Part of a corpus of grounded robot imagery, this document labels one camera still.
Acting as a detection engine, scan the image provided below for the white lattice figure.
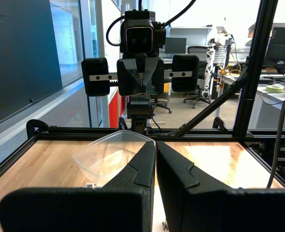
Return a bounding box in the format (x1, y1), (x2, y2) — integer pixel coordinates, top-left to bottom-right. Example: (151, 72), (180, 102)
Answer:
(205, 38), (227, 97)

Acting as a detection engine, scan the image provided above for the large black monitor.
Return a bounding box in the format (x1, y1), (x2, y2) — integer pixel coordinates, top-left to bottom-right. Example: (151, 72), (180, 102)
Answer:
(263, 27), (285, 67)

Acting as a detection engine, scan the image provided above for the white desk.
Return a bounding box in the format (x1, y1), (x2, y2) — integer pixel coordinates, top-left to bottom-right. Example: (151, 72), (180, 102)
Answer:
(248, 72), (285, 130)

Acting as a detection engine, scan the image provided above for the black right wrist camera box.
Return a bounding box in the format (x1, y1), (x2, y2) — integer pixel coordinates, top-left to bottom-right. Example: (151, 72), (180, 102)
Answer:
(120, 10), (167, 58)

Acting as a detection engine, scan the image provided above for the small black monitor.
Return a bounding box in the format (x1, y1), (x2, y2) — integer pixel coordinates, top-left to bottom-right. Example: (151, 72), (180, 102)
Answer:
(165, 37), (187, 55)

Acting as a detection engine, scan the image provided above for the green tape roll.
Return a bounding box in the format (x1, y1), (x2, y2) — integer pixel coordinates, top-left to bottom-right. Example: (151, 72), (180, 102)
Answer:
(265, 84), (285, 93)

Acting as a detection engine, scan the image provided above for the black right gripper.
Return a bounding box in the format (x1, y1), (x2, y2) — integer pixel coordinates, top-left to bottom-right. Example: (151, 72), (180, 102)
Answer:
(81, 55), (200, 97)

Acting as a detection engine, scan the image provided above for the white desk shelf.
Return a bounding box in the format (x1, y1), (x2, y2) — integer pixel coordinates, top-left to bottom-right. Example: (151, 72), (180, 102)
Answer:
(168, 25), (213, 46)

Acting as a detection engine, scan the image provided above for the black aluminium frame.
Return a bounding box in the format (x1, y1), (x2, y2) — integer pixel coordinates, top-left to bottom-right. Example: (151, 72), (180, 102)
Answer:
(0, 0), (285, 191)

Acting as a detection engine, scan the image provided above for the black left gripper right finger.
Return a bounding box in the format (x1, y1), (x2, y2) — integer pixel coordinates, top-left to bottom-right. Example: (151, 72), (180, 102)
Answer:
(156, 142), (285, 232)

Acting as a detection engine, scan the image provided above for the red cabinet panel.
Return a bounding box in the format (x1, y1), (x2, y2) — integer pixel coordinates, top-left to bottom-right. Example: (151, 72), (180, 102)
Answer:
(107, 88), (126, 128)

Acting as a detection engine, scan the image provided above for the black mesh office chair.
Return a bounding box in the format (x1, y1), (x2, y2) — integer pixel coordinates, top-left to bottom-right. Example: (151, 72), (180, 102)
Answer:
(182, 45), (214, 109)

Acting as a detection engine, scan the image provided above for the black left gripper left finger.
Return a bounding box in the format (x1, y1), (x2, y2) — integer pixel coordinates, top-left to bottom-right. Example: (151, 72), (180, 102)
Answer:
(0, 141), (156, 232)

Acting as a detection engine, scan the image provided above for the clear plastic container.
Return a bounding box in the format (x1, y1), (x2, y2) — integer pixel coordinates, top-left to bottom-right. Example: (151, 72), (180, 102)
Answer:
(72, 130), (156, 187)

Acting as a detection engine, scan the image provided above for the black stool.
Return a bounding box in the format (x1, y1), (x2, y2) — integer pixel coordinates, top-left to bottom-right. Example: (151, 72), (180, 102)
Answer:
(151, 93), (173, 114)

